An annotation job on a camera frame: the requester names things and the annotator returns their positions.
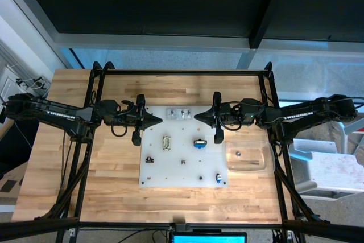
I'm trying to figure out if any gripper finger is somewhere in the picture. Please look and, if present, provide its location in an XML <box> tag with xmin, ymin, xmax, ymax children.
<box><xmin>144</xmin><ymin>108</ymin><xmax>163</xmax><ymax>121</ymax></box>
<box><xmin>193</xmin><ymin>108</ymin><xmax>213</xmax><ymax>118</ymax></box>
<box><xmin>193</xmin><ymin>117</ymin><xmax>213</xmax><ymax>127</ymax></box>
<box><xmin>143</xmin><ymin>120</ymin><xmax>163</xmax><ymax>131</ymax></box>

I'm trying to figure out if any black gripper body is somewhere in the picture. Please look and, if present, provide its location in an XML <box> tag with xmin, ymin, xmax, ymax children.
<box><xmin>212</xmin><ymin>92</ymin><xmax>242</xmax><ymax>145</ymax></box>
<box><xmin>119</xmin><ymin>94</ymin><xmax>147</xmax><ymax>146</ymax></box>

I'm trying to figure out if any white plastic board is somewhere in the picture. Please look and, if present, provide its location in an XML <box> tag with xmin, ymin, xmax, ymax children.
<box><xmin>138</xmin><ymin>105</ymin><xmax>230</xmax><ymax>188</ymax></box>

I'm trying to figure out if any clear plastic tub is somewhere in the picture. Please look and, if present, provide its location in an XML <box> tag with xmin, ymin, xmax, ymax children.
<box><xmin>225</xmin><ymin>140</ymin><xmax>276</xmax><ymax>174</ymax></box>

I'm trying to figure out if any blue laptop screen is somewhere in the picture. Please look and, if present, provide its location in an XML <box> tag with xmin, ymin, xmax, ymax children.
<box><xmin>169</xmin><ymin>232</ymin><xmax>247</xmax><ymax>243</ymax></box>

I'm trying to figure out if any white plastic chair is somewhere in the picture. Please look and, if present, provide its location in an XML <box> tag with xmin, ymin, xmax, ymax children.
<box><xmin>289</xmin><ymin>138</ymin><xmax>364</xmax><ymax>200</ymax></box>

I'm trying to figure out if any cardboard box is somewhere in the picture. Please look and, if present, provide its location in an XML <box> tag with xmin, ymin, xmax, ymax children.
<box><xmin>0</xmin><ymin>160</ymin><xmax>29</xmax><ymax>198</ymax></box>

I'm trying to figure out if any black metal frame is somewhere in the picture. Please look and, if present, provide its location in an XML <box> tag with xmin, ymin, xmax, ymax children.
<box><xmin>0</xmin><ymin>60</ymin><xmax>364</xmax><ymax>243</ymax></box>

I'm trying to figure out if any black white cable bundle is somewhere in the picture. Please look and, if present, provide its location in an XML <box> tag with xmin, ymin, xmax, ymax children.
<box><xmin>15</xmin><ymin>76</ymin><xmax>51</xmax><ymax>90</ymax></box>

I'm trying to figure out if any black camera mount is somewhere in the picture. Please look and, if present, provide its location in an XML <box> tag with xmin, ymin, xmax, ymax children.
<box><xmin>173</xmin><ymin>218</ymin><xmax>191</xmax><ymax>232</ymax></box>

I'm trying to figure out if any black wall post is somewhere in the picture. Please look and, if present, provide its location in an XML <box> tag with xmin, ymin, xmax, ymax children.
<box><xmin>249</xmin><ymin>0</ymin><xmax>285</xmax><ymax>50</ymax></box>

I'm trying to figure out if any grey metal chair frame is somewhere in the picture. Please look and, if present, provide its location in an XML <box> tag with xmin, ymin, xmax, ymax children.
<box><xmin>338</xmin><ymin>119</ymin><xmax>364</xmax><ymax>154</ymax></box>

